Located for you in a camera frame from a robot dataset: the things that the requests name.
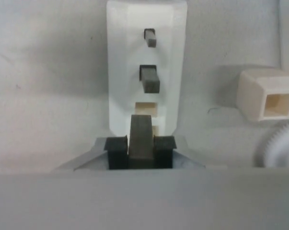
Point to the white large gear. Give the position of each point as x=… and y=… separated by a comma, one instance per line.
x=280, y=148

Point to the medium metal square peg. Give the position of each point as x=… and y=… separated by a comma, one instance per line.
x=151, y=82

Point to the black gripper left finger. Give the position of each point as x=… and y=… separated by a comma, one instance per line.
x=116, y=153

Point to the small metal square peg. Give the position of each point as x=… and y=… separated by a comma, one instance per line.
x=151, y=39

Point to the cream hollow plug holder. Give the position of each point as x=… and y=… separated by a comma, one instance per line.
x=252, y=93

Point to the large metal square peg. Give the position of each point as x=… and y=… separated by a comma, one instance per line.
x=141, y=139

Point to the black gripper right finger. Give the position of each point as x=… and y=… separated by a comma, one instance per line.
x=163, y=153

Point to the white square peg holder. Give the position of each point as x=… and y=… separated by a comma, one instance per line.
x=125, y=72

